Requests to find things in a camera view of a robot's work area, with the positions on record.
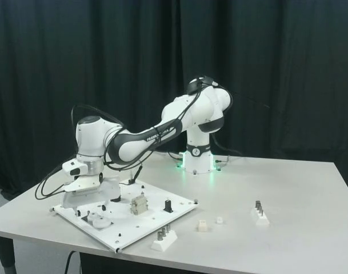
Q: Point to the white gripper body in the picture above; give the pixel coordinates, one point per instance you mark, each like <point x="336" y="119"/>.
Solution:
<point x="88" y="197"/>

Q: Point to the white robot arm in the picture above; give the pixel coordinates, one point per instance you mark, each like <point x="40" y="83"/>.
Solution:
<point x="199" y="105"/>

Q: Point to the white medium gear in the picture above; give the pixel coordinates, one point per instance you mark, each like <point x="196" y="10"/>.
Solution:
<point x="92" y="217"/>

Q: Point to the white large gear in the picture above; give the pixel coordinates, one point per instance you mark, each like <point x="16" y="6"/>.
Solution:
<point x="102" y="223"/>

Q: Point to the white small gear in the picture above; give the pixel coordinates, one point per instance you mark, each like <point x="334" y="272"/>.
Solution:
<point x="219" y="220"/>

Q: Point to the beige waterproof plug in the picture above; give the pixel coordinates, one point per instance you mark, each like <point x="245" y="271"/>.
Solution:
<point x="138" y="206"/>

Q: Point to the white task board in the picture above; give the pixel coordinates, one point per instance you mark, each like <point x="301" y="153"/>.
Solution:
<point x="139" y="225"/>

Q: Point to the thin black rod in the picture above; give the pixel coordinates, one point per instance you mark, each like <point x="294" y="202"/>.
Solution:
<point x="136" y="174"/>

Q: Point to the metal round peg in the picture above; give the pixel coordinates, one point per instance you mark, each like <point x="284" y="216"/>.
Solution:
<point x="163" y="232"/>
<point x="168" y="229"/>
<point x="159" y="237"/>

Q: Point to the black D-SUB plug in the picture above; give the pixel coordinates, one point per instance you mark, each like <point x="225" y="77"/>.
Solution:
<point x="168" y="206"/>

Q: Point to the white round peg holder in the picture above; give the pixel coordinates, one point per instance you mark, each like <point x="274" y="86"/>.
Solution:
<point x="165" y="242"/>

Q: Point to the black table leg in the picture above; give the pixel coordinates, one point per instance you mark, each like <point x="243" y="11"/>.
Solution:
<point x="3" y="254"/>

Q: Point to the metal square peg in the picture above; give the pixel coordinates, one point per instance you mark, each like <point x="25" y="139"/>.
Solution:
<point x="260" y="210"/>
<point x="258" y="205"/>

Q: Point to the black curtain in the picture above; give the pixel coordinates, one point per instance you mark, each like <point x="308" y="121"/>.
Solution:
<point x="76" y="42"/>

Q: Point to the white square peg holder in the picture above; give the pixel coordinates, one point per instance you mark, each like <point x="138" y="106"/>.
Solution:
<point x="260" y="219"/>

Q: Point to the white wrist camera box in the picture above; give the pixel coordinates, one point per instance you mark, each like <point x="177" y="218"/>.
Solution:
<point x="73" y="168"/>

